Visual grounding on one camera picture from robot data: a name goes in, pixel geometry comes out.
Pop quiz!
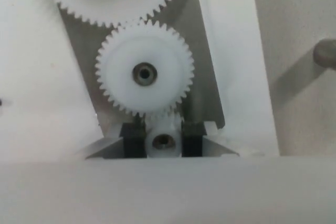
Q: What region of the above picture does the white task board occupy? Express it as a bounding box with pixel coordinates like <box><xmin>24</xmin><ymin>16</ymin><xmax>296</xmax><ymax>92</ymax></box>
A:
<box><xmin>0</xmin><ymin>0</ymin><xmax>280</xmax><ymax>162</ymax></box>

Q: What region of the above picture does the white small gear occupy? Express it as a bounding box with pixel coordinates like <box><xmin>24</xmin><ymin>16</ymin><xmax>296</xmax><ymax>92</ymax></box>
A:
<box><xmin>145</xmin><ymin>113</ymin><xmax>183</xmax><ymax>158</ymax></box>

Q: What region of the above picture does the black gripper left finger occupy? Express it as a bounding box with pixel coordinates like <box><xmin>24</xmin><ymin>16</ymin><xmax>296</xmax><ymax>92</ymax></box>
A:
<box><xmin>85</xmin><ymin>122</ymin><xmax>148</xmax><ymax>160</ymax></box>

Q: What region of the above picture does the metal round peg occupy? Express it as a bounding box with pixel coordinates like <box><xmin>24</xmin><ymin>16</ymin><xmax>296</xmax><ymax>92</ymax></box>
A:
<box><xmin>312</xmin><ymin>38</ymin><xmax>336</xmax><ymax>72</ymax></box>

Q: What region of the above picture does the white medium gear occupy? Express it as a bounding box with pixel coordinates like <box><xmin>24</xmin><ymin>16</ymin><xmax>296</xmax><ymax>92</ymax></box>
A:
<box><xmin>95</xmin><ymin>22</ymin><xmax>196</xmax><ymax>118</ymax></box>

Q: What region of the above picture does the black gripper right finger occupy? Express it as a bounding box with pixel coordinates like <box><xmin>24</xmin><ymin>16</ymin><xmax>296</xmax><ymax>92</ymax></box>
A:
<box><xmin>180</xmin><ymin>121</ymin><xmax>240</xmax><ymax>158</ymax></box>

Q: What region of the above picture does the white large gear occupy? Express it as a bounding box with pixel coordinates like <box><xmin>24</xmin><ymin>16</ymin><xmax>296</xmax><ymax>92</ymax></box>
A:
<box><xmin>33</xmin><ymin>0</ymin><xmax>194</xmax><ymax>30</ymax></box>

